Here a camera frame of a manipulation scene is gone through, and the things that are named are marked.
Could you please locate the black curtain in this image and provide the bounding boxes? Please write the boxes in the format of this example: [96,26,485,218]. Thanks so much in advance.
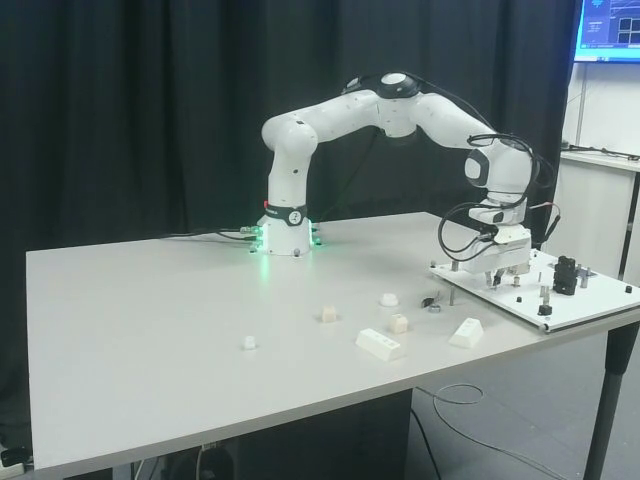
[0,0,577,456]

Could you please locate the black cabinet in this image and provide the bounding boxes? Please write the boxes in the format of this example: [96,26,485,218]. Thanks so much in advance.
[219,385,417,480]

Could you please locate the black D-SUB plug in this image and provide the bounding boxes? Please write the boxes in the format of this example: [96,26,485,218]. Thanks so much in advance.
[553,254,578,297]

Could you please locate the black base cable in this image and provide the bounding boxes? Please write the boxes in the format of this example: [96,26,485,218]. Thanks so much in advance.
[164,226,262,245]

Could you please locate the white long holder with holes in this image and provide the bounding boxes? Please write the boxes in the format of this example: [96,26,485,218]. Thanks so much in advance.
[355,327,408,361]
[448,317,484,348]

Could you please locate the grey floor cable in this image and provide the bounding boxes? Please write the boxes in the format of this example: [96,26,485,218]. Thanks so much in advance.
[413,383,591,480]

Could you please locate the thin black rod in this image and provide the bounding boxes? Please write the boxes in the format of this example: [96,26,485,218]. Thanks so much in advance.
[542,211,564,247]

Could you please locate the black cable loop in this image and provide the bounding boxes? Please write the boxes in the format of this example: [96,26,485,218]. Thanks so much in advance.
[437,201,497,259]

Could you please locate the blue screen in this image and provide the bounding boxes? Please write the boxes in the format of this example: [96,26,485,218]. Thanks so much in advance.
[572,0,640,65]

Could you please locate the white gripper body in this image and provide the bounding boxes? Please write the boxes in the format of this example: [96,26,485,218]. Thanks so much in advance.
[467,237,533,276]

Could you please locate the white cabinet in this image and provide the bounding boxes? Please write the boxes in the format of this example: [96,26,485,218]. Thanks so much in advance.
[558,145,640,282]

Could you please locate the white task board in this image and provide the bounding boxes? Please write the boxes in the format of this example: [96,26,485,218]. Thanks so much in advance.
[429,246,640,334]

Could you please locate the black table leg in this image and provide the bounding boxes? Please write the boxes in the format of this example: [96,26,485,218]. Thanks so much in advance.
[583,327,627,480]

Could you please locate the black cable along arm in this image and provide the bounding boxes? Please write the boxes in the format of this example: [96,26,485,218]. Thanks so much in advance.
[342,73,545,214]

